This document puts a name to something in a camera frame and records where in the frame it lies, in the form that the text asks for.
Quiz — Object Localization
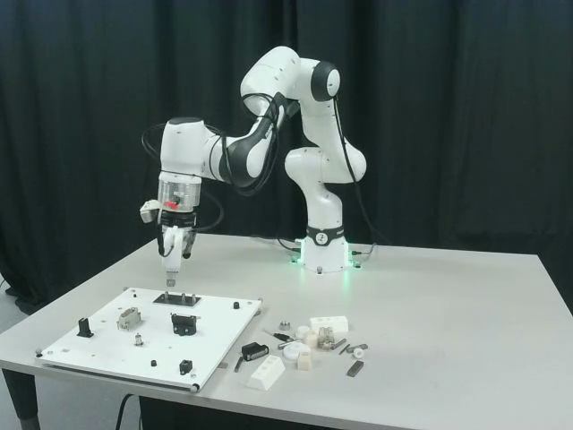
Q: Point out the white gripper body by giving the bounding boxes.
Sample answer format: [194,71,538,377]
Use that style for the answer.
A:
[160,227,197,273]

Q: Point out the white task board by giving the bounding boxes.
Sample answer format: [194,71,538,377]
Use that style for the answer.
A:
[34,286,265,395]

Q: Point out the white sloped holder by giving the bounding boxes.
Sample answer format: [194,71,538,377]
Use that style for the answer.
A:
[247,357,287,390]

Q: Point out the white long holder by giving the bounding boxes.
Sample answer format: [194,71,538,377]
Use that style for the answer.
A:
[309,314,349,333]

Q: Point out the black curtain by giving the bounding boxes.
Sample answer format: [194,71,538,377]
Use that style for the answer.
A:
[0,0,573,314]

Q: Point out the black table leg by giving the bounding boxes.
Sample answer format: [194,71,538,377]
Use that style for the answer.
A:
[6,369,39,430]

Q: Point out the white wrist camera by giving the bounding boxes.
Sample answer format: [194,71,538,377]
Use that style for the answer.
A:
[139,200,162,224]

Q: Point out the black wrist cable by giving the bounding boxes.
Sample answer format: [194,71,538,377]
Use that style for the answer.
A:
[194,195,225,235]

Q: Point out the black floor cable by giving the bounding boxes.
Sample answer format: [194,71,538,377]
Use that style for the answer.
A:
[116,392,138,430]

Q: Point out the black base cable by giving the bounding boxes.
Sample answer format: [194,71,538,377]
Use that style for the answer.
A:
[351,241,378,271]

